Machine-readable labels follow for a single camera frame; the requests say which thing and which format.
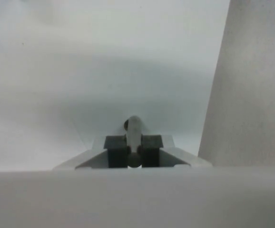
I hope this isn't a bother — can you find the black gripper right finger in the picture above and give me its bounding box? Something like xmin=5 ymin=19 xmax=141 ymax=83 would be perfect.
xmin=139 ymin=133 xmax=215 ymax=169

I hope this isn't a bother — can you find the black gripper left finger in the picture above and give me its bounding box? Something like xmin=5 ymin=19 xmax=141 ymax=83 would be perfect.
xmin=52 ymin=134 xmax=129 ymax=170

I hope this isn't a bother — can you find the metal round peg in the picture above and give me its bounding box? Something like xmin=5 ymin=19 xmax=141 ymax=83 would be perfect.
xmin=125 ymin=115 xmax=143 ymax=170

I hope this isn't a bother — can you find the white task board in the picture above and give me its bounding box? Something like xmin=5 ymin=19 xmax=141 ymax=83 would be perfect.
xmin=0 ymin=0 xmax=231 ymax=172

